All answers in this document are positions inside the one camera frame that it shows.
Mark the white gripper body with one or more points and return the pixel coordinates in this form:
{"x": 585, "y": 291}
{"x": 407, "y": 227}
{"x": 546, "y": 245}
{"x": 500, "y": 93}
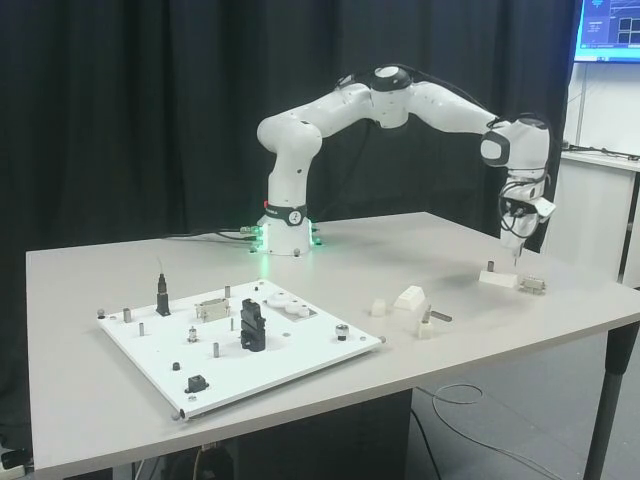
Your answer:
{"x": 513, "y": 232}

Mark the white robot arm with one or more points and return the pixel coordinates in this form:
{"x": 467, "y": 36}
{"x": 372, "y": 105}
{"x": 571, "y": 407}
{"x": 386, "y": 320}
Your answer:
{"x": 380, "y": 102}

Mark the long white peg holder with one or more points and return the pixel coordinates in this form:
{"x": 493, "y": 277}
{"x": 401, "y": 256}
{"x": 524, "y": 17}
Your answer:
{"x": 497, "y": 278}

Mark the dark square metal peg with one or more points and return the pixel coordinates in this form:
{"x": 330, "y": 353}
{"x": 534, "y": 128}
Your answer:
{"x": 443, "y": 315}

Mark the small white peg holder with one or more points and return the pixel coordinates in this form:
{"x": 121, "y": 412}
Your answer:
{"x": 425, "y": 330}

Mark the thick metal round peg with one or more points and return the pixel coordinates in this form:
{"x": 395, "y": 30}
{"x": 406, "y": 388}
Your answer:
{"x": 126, "y": 315}

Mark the beige metal connector plug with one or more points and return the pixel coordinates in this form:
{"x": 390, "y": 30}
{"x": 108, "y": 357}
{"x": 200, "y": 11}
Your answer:
{"x": 531, "y": 285}

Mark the white cabinet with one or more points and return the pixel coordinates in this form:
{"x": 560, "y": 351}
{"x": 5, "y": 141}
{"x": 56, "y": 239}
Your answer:
{"x": 595, "y": 215}

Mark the white trapezoid holder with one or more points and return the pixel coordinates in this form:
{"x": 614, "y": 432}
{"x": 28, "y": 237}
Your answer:
{"x": 409, "y": 298}

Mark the black table leg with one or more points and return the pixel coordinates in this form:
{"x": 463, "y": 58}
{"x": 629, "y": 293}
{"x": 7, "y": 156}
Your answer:
{"x": 607, "y": 400}

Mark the metal bolt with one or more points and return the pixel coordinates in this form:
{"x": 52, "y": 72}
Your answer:
{"x": 341, "y": 331}

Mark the blue screen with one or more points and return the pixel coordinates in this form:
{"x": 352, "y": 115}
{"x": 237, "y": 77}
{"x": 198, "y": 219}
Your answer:
{"x": 609, "y": 30}

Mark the white medium gear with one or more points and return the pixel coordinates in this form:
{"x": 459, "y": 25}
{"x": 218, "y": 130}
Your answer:
{"x": 300, "y": 311}

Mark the white large gear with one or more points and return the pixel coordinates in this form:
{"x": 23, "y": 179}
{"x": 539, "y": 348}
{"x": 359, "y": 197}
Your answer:
{"x": 278, "y": 301}

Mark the white task board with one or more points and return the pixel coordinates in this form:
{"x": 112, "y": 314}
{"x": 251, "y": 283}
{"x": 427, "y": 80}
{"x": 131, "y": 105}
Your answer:
{"x": 280, "y": 350}

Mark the black D-SUB plug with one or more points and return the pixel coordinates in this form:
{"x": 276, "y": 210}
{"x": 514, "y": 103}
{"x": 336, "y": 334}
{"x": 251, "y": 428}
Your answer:
{"x": 252, "y": 325}

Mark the black box under table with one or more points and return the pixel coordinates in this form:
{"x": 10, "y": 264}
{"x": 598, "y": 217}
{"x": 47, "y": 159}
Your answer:
{"x": 320, "y": 440}

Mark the metal BNC plug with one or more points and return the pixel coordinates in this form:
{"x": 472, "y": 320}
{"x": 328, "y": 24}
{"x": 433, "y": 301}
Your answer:
{"x": 191, "y": 336}

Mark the black waterproof plug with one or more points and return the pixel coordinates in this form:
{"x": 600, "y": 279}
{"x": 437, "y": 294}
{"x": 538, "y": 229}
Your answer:
{"x": 162, "y": 299}

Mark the black curtain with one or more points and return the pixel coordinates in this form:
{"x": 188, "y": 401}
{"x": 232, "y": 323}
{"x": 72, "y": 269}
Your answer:
{"x": 150, "y": 100}

